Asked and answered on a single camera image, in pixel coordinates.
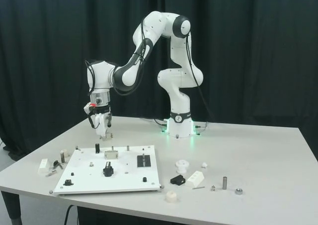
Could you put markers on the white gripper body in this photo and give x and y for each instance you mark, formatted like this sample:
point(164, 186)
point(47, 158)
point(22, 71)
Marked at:
point(102, 124)

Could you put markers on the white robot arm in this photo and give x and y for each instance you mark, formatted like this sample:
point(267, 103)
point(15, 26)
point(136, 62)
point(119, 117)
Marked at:
point(179, 93)

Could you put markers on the black USB plug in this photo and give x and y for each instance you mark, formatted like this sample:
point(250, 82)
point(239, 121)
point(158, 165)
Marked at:
point(97, 148)

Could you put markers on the white task board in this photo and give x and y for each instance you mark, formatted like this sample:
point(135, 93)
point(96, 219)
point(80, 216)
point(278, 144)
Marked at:
point(109, 175)

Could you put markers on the metal square peg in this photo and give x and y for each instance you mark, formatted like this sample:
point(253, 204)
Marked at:
point(61, 157)

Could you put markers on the white large gear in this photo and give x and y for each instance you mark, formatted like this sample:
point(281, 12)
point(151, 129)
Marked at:
point(182, 166)

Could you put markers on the black D-SUB plug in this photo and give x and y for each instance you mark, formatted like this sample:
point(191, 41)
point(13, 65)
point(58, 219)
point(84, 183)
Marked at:
point(178, 180)

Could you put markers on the white medium gear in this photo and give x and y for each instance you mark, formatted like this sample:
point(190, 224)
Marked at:
point(171, 195)

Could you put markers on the white small gear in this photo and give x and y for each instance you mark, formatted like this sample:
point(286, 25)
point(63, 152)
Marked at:
point(204, 164)

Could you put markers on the thin metal pin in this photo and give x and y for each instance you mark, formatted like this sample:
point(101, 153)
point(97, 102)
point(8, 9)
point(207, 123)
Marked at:
point(199, 187)

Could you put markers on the metal BNC plug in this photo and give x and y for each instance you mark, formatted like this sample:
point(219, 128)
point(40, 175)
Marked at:
point(213, 188)

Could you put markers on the black table leg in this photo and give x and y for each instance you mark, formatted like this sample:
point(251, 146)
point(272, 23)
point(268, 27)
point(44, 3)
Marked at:
point(10, 206)

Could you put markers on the metal round peg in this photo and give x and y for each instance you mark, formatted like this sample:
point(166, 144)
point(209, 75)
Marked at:
point(224, 183)

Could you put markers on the metal bolt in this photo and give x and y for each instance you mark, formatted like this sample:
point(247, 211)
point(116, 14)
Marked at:
point(239, 191)

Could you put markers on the black curtain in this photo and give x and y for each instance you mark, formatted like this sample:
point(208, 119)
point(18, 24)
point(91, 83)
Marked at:
point(248, 48)

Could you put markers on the small white camera box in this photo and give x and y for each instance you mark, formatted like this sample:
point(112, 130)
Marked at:
point(87, 108)

